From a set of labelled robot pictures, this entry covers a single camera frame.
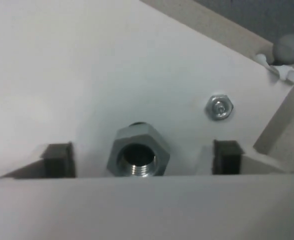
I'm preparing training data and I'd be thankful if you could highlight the small metal hex nut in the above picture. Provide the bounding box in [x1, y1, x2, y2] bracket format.
[202, 94, 236, 122]

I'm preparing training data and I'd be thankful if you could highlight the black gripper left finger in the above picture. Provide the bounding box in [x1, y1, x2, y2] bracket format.
[0, 141, 77, 179]

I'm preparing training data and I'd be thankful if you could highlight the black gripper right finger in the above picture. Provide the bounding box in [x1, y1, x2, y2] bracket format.
[211, 139, 292, 176]

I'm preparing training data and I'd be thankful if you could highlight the white cable tie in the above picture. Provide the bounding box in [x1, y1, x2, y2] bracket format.
[255, 53, 294, 86]

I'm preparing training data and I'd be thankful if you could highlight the white task board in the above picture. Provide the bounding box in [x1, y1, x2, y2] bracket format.
[0, 0, 294, 180]

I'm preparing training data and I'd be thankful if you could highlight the metal hex bolt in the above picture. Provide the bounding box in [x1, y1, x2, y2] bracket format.
[106, 121, 171, 178]

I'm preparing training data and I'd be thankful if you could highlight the grey round ball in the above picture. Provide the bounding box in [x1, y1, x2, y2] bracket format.
[272, 33, 294, 65]

